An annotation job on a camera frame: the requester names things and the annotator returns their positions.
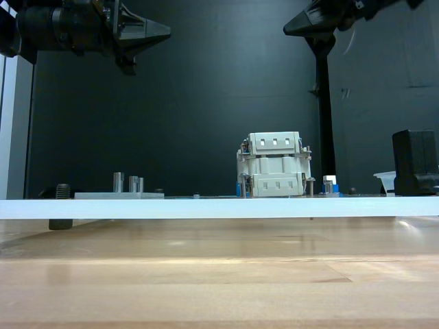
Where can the small board-mounted socket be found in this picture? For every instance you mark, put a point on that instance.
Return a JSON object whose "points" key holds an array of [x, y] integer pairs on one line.
{"points": [[329, 186]]}

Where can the clear plastic tub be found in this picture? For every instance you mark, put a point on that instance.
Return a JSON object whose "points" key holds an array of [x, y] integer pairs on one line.
{"points": [[385, 176]]}

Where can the small black clamp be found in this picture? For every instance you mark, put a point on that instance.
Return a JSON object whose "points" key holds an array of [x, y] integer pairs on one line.
{"points": [[413, 161]]}

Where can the black vertical wall post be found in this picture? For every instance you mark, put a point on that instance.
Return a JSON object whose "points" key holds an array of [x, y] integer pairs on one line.
{"points": [[326, 137]]}

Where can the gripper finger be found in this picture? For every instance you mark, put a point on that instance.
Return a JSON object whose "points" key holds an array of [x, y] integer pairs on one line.
{"points": [[315, 20], [157, 32]]}

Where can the beige HAN10E socket base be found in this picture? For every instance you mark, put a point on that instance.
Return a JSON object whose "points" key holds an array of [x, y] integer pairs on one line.
{"points": [[276, 185]]}

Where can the white task board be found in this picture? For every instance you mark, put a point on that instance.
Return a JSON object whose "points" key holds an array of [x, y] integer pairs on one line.
{"points": [[205, 209]]}

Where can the grey metal plate with pegs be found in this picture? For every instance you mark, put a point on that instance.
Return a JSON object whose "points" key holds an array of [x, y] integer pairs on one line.
{"points": [[103, 195]]}

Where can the grey aluminium partition frame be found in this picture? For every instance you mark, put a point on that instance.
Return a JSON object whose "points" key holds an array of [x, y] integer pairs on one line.
{"points": [[10, 137]]}

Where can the beige HAN10E connector insert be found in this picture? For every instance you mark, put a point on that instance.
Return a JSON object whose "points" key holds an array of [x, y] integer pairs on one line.
{"points": [[274, 149]]}

